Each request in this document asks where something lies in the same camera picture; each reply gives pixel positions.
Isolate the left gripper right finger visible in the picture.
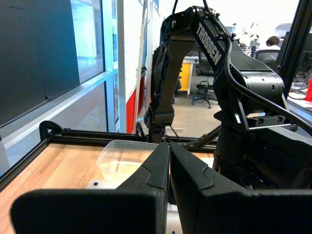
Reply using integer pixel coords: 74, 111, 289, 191
170, 143, 312, 234

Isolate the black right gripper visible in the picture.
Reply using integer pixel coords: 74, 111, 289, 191
214, 113, 312, 190

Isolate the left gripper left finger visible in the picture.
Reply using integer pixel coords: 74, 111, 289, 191
10, 142, 170, 234

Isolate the clear plastic tub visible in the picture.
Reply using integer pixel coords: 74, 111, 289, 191
96, 140, 160, 181

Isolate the white office desk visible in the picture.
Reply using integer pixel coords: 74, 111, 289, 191
286, 80, 312, 117

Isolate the white task board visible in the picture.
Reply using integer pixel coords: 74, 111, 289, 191
166, 203, 182, 234

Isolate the red container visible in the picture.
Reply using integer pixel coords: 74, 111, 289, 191
305, 78, 312, 102

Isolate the black mesh office chair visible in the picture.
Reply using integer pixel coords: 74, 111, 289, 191
255, 49, 281, 70
192, 48, 217, 109

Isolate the white panel with red base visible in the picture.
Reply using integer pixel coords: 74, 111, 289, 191
123, 0, 154, 135

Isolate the person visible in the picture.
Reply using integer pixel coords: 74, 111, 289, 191
265, 36, 281, 51

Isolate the yellow drawer cabinet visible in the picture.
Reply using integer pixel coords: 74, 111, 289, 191
179, 62, 191, 91

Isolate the black aluminium table frame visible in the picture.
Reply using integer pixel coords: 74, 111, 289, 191
0, 0, 312, 193

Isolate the grey metal window frame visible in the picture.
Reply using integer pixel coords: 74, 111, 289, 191
0, 0, 125, 169

